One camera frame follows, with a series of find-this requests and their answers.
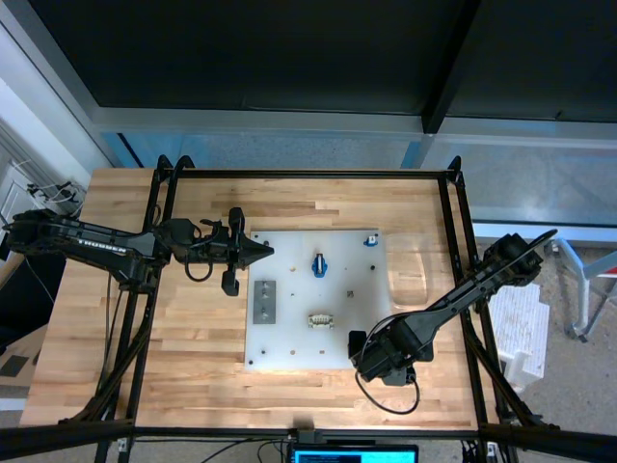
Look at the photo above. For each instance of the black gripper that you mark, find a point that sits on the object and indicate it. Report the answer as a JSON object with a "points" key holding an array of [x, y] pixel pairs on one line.
{"points": [[390, 369], [233, 251]]}

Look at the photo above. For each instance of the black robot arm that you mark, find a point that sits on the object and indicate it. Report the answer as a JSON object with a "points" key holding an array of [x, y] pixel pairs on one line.
{"points": [[448, 304], [96, 241]]}

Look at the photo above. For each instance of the silver round bar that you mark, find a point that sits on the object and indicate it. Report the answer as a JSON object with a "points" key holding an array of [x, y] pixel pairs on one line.
{"points": [[318, 263]]}

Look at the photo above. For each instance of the white taskboard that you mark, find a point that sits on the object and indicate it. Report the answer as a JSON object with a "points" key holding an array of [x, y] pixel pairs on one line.
{"points": [[332, 289]]}

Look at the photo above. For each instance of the grey metal plate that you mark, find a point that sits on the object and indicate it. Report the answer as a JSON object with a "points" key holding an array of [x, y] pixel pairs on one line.
{"points": [[258, 301]]}

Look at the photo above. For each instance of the blue clamp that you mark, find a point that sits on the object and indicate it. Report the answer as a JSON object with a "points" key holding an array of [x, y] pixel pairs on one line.
{"points": [[319, 276]]}

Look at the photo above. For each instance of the beige connector housing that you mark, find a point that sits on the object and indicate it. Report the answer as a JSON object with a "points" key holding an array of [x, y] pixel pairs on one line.
{"points": [[321, 321]]}

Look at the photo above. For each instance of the laptop screen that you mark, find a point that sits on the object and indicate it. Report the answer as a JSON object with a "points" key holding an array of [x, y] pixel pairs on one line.
{"points": [[352, 455]]}

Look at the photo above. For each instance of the clear plastic tub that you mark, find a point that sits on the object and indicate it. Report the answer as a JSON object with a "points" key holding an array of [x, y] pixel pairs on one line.
{"points": [[407, 270]]}

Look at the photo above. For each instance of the small blue socket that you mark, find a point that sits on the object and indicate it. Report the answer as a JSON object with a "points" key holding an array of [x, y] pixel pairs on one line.
{"points": [[366, 243]]}

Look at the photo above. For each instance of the white foam packaging block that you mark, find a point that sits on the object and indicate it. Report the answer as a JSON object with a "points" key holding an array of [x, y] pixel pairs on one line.
{"points": [[520, 328]]}

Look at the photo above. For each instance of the grey metal stand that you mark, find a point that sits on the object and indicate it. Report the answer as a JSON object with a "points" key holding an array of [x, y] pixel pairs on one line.
{"points": [[584, 308]]}

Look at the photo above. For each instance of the cardboard box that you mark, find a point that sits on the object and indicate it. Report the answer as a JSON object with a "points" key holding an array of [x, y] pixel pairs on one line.
{"points": [[34, 347]]}

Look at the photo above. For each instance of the black aluminium frame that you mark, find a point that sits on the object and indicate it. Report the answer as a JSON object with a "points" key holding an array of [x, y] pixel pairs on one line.
{"points": [[308, 174]]}

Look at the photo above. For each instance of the black table camera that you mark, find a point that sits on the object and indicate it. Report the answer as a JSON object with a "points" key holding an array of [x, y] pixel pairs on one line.
{"points": [[306, 434]]}

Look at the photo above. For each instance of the black curved corner bracket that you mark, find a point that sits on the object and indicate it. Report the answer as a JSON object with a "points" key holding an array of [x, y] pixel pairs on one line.
{"points": [[162, 161], [185, 161], [454, 164]]}

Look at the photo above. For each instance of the black vertical post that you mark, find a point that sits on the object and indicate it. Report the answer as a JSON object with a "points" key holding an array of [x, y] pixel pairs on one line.
{"points": [[434, 123]]}

